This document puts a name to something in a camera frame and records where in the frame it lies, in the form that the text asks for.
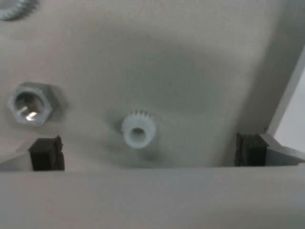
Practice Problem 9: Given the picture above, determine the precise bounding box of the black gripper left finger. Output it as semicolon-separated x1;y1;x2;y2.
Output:
0;135;66;172

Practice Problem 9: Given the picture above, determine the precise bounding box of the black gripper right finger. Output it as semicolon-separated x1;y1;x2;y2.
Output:
234;133;305;167

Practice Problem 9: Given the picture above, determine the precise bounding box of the white small gear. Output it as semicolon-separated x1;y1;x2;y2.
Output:
121;109;157;149

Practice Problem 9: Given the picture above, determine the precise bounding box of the white task board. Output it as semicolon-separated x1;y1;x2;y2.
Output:
0;0;305;172

